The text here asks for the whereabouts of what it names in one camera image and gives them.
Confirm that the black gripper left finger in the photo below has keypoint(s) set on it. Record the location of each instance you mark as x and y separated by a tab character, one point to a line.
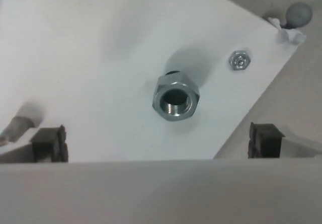
47	146

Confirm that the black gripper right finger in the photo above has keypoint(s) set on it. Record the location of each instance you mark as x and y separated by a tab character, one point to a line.
264	143

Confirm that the small metal hex nut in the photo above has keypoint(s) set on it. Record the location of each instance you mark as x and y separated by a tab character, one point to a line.
237	60

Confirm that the white task board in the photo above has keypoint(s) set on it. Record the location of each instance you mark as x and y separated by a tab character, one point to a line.
100	58

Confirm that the grey marker ball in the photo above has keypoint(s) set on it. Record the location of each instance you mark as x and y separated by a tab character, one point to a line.
299	13

